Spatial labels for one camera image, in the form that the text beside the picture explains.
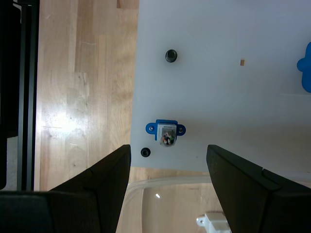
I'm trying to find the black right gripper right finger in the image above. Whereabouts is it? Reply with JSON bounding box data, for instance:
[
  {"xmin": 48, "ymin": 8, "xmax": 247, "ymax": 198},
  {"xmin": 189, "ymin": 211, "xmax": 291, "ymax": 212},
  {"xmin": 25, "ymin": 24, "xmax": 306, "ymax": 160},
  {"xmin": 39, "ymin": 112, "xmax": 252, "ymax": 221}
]
[{"xmin": 206, "ymin": 144, "xmax": 311, "ymax": 233}]

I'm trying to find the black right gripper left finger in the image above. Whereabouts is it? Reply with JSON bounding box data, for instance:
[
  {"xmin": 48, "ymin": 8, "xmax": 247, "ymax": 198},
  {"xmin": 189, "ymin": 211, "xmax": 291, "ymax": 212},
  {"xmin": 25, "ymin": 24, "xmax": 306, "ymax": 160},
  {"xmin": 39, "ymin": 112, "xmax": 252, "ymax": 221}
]
[{"xmin": 0, "ymin": 144, "xmax": 132, "ymax": 233}]

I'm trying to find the RJ45 connector with cable stub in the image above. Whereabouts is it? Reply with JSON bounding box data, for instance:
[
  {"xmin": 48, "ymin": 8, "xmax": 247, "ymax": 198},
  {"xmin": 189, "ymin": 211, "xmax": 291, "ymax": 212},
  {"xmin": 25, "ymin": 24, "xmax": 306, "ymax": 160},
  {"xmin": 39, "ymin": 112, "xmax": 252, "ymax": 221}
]
[{"xmin": 156, "ymin": 123, "xmax": 177, "ymax": 148}]

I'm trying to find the white taskboard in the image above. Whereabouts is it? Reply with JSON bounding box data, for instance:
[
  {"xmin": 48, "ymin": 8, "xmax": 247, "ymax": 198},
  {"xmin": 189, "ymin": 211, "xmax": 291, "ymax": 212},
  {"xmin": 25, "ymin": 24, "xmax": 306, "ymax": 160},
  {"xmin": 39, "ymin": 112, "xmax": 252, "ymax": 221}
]
[{"xmin": 130, "ymin": 0, "xmax": 311, "ymax": 189}]

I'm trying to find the clear plastic tub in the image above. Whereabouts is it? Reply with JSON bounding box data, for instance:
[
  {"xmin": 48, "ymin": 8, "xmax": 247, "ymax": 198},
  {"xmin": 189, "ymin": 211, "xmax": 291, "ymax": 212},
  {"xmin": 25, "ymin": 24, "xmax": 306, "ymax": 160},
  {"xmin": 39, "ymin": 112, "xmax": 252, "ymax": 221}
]
[{"xmin": 125, "ymin": 175, "xmax": 311, "ymax": 233}]

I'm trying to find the blue clamp with black block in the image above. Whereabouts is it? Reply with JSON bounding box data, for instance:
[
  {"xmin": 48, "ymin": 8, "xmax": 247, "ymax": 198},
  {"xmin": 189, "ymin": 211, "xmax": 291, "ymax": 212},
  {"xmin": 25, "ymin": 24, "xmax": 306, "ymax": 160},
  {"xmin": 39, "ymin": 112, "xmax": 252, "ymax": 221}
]
[{"xmin": 296, "ymin": 41, "xmax": 311, "ymax": 93}]

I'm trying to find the black knurled knob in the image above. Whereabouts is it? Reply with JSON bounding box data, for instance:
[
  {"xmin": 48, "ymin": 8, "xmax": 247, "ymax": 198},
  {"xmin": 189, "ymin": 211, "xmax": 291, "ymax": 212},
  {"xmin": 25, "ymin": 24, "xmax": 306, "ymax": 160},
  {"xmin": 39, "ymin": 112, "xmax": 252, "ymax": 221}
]
[{"xmin": 165, "ymin": 49, "xmax": 178, "ymax": 63}]

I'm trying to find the white connector mount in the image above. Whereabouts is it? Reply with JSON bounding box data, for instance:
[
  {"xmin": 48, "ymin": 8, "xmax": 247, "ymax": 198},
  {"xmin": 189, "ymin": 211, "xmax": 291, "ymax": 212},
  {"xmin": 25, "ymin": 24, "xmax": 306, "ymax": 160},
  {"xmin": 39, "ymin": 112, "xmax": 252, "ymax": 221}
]
[{"xmin": 196, "ymin": 211, "xmax": 230, "ymax": 233}]

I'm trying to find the blue RJ45 socket mount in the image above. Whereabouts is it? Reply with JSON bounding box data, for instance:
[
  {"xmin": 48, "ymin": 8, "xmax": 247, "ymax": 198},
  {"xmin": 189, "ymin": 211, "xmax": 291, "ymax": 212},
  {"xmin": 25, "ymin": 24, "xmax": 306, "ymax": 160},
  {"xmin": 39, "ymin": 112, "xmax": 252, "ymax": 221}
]
[{"xmin": 145, "ymin": 118, "xmax": 187, "ymax": 141}]

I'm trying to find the black table frame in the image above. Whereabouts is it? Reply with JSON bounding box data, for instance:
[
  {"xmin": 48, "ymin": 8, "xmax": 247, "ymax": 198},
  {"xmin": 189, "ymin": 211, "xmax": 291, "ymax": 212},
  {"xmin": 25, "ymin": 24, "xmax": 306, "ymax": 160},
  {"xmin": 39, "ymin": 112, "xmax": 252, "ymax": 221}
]
[{"xmin": 0, "ymin": 0, "xmax": 40, "ymax": 192}]

